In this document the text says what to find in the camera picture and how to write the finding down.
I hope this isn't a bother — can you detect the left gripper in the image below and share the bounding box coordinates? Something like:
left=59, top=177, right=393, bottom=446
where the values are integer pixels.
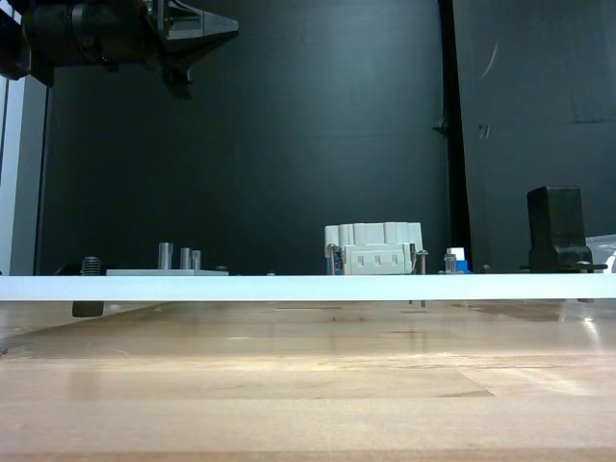
left=142, top=0, right=241, bottom=100

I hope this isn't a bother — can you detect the beige many-pin connector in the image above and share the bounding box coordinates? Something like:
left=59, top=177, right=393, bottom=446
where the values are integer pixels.
left=323, top=221, right=430, bottom=277

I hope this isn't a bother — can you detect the clear plastic container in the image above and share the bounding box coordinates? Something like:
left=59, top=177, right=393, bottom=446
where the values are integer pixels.
left=583, top=232, right=616, bottom=276

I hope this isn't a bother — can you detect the white task board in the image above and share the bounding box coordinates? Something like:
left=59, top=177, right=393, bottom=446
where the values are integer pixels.
left=0, top=274, right=616, bottom=304

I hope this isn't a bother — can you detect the blue socket block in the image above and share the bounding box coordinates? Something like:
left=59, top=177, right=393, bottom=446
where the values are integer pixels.
left=444, top=246, right=469, bottom=276

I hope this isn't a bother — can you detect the black block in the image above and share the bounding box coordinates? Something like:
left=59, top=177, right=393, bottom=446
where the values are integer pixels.
left=519, top=185, right=608, bottom=272

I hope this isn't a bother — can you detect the black frame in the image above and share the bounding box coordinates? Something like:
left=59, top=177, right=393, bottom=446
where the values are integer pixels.
left=431, top=0, right=476, bottom=273

